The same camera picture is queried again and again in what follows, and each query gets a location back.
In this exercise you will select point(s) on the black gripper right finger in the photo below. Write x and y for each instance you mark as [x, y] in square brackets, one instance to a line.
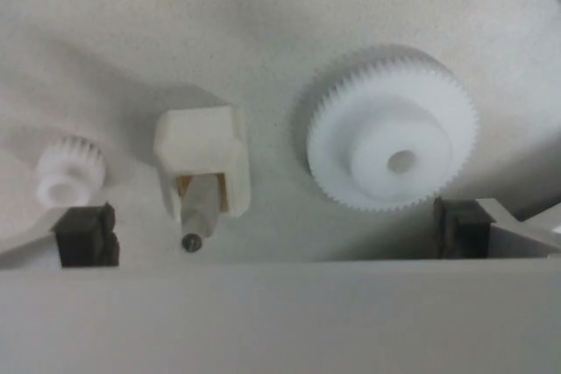
[460, 234]

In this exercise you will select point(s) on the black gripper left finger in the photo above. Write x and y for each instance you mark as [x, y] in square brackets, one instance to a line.
[83, 236]

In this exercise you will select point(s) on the clear Ethernet plug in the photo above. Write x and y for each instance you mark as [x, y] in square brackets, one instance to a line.
[199, 203]

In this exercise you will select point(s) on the white Ethernet plug holder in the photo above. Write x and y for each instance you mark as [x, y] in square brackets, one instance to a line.
[197, 137]

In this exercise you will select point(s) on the white small gear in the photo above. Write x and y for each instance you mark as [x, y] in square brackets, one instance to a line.
[66, 172]

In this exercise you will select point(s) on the white large gear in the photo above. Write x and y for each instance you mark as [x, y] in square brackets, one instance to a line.
[390, 129]

